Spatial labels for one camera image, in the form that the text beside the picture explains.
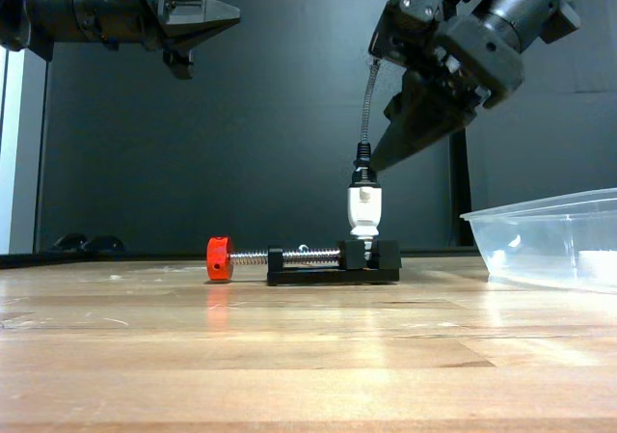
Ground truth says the black power plug braided cord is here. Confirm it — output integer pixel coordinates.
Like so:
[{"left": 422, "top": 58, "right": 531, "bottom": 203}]
[{"left": 349, "top": 55, "right": 382, "bottom": 189}]

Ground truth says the white power receptacle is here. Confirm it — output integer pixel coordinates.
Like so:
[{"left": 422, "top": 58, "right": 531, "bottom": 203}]
[{"left": 345, "top": 185, "right": 385, "bottom": 260}]

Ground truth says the clear plastic tub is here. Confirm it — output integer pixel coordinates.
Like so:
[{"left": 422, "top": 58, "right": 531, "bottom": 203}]
[{"left": 458, "top": 186, "right": 617, "bottom": 295}]

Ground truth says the black clamp with orange knob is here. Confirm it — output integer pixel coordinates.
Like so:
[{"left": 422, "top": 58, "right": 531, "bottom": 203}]
[{"left": 205, "top": 234, "right": 403, "bottom": 287}]

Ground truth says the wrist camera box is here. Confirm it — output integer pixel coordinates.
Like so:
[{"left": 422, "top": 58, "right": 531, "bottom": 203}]
[{"left": 368, "top": 0, "right": 443, "bottom": 70}]

